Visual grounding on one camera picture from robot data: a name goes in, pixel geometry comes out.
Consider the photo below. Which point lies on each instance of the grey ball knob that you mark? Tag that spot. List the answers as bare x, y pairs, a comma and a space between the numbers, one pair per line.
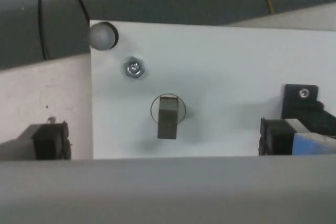
101, 36

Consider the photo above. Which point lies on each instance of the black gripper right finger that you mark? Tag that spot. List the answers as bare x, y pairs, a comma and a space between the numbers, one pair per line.
275, 137

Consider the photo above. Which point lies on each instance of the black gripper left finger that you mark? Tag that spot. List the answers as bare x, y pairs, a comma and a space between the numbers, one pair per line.
51, 142

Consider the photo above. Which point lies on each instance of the white task board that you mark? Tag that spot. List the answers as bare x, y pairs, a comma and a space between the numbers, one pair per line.
223, 64

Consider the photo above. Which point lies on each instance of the metal hex bolt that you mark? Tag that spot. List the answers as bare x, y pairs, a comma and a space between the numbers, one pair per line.
134, 67

